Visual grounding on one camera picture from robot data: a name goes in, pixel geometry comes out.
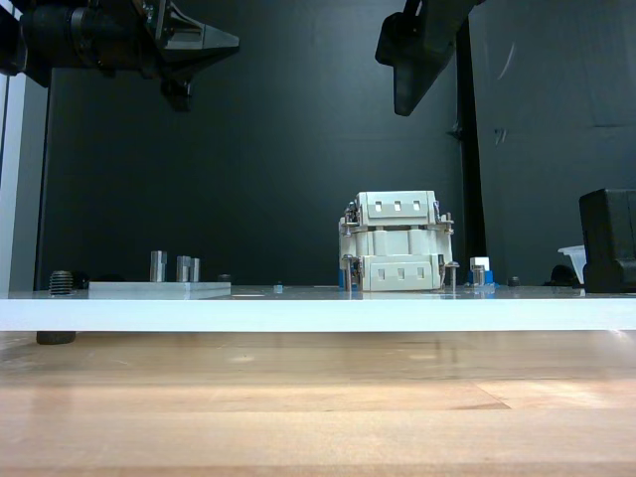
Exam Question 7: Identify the blue and white small fixture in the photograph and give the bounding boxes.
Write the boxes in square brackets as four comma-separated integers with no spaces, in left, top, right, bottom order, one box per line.
[465,255,498,289]

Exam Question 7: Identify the black metal rig frame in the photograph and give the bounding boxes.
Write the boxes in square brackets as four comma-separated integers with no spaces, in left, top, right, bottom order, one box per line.
[72,264,580,288]

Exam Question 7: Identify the beige HAN10E hub housing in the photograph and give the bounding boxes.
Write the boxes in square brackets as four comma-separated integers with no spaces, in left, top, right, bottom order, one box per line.
[338,226,461,295]

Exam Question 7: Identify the black threaded set screw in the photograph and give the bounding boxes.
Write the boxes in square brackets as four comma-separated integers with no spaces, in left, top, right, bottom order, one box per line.
[48,269,74,298]

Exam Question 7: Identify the white base board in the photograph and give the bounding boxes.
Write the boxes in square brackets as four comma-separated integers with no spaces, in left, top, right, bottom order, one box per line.
[0,283,636,333]

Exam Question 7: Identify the black backdrop post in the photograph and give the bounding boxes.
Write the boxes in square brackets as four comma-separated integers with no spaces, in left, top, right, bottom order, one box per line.
[446,0,489,288]

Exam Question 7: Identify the silver metal post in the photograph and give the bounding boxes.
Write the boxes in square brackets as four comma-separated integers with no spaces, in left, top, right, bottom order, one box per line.
[175,254,202,283]
[149,249,170,283]

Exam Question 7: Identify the black plastic connector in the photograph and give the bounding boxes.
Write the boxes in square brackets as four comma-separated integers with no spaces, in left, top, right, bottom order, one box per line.
[577,187,636,294]

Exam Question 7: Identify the clear plastic tub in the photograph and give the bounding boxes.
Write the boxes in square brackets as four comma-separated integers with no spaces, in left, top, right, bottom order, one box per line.
[556,244,587,287]

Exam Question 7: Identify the black board foot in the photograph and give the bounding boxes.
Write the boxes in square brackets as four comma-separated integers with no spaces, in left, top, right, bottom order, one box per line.
[35,331,77,346]

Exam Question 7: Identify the silver backdrop frame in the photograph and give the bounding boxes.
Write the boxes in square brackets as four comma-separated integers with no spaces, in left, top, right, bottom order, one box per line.
[7,69,52,291]

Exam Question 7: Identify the grey aluminium plate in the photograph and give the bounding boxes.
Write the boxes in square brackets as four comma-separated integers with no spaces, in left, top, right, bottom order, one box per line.
[87,280,233,300]

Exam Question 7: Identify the beige HAN10E connector insert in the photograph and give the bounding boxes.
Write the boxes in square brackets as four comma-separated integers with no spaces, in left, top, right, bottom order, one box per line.
[346,190,456,236]

